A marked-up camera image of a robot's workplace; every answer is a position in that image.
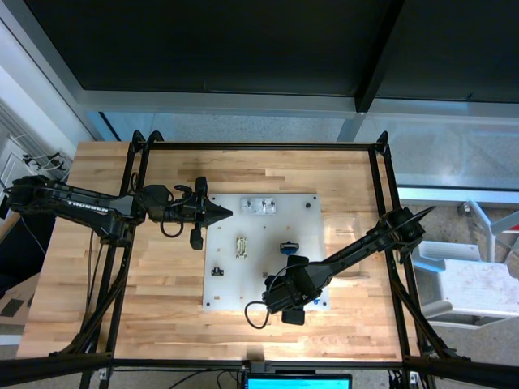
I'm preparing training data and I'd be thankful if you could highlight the black metal frame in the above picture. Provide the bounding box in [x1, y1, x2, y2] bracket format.
[0, 129, 519, 389]

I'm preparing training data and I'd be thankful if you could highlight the grey metal chair frame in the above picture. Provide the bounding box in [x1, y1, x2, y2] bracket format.
[457, 200, 519, 263]

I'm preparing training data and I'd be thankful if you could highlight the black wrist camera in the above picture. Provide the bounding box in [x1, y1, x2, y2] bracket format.
[265, 277, 296, 315]

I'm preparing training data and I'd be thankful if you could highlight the white board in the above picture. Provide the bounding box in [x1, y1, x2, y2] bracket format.
[202, 193, 332, 312]

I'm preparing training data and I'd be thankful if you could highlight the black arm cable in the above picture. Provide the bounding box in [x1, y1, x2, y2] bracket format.
[159, 217, 184, 239]
[244, 270, 293, 330]

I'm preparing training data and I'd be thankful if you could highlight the clear plastic tub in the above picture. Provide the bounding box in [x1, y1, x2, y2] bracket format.
[323, 214, 371, 280]

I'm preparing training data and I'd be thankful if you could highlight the small black fixed camera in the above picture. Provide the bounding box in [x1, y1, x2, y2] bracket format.
[246, 351, 272, 374]

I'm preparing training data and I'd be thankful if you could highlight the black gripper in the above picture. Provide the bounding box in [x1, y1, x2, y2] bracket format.
[281, 254, 324, 325]
[166, 176, 234, 250]

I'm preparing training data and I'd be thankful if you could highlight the white and black cable bundle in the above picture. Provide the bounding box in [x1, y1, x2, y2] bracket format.
[22, 152, 70, 172]

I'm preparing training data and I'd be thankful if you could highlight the white plastic stool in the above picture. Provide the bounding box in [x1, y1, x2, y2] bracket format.
[413, 241, 519, 328]

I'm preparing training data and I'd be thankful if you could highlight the blue laptop screen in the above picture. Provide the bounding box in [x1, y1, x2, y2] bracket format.
[242, 372, 353, 389]

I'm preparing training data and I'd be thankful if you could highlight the brown cardboard box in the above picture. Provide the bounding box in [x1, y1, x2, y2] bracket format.
[0, 273, 41, 325]

